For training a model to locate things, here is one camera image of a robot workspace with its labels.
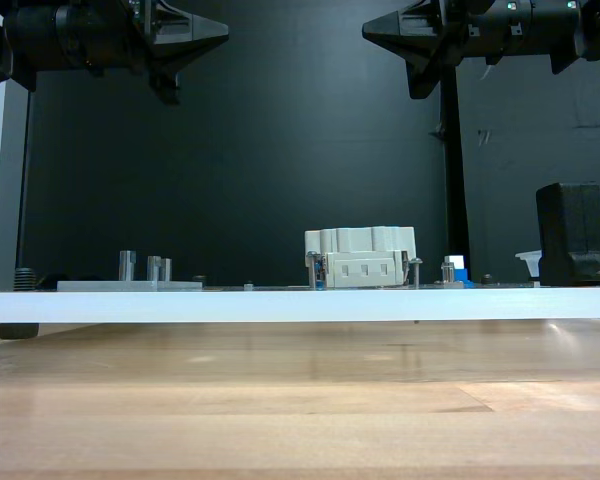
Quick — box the grey mounted connector base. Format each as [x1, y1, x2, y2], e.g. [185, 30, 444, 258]
[303, 225, 416, 290]

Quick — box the black rubber board foot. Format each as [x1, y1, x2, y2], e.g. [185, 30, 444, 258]
[0, 322, 40, 341]

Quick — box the black connector housing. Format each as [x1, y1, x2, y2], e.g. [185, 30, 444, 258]
[535, 182, 600, 288]

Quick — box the clear plastic tub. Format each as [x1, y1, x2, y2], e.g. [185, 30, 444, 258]
[514, 238, 600, 281]

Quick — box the small white connector block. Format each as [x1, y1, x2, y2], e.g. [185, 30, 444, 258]
[442, 254, 474, 289]

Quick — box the white task board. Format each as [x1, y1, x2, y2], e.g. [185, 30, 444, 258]
[0, 288, 600, 324]

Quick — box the grey metal plate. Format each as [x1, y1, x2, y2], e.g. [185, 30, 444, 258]
[57, 279, 204, 292]

